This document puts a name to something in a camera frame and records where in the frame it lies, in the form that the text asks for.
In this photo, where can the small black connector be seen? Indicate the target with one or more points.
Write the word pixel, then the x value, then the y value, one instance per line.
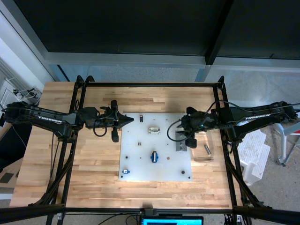
pixel 141 118

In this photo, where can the cardboard box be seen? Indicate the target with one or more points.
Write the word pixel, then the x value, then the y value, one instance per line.
pixel 11 168

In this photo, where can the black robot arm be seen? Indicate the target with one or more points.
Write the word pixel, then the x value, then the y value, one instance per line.
pixel 51 119
pixel 234 122

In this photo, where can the small blue connector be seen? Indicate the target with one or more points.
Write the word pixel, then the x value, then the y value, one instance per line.
pixel 125 171

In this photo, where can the clear plastic tub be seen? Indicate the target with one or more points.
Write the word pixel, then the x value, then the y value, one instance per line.
pixel 199 157

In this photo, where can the blue clamp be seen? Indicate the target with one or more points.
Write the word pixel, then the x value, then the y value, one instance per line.
pixel 151 158

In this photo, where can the silver round plug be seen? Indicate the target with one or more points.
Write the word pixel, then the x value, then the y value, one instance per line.
pixel 154 156

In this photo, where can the black aluminium frame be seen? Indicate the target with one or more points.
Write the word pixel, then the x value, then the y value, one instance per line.
pixel 150 84

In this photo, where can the white foam block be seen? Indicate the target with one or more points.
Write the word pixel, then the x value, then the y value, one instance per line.
pixel 255 154

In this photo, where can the silver metal cylinder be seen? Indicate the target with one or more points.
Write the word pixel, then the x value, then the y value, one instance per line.
pixel 207 150

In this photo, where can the blue laptop screen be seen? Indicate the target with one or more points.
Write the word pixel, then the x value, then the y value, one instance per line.
pixel 171 221

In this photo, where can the grey metal stand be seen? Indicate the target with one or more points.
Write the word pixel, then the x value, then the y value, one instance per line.
pixel 284 145

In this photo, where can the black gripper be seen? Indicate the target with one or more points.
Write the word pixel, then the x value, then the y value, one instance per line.
pixel 114 136
pixel 191 143

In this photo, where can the dark window pane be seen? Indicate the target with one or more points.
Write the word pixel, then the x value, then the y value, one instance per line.
pixel 117 23

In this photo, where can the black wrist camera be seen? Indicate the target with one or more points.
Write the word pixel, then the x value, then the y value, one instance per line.
pixel 199 118

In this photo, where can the white task board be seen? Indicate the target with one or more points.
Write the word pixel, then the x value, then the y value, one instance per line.
pixel 136 168

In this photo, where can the beige connector housing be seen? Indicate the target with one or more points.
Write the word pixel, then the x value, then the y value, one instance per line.
pixel 154 130

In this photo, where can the grey metal plate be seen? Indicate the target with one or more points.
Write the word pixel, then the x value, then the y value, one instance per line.
pixel 180 146

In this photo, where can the black table camera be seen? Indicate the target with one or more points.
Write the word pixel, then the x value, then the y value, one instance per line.
pixel 148 211

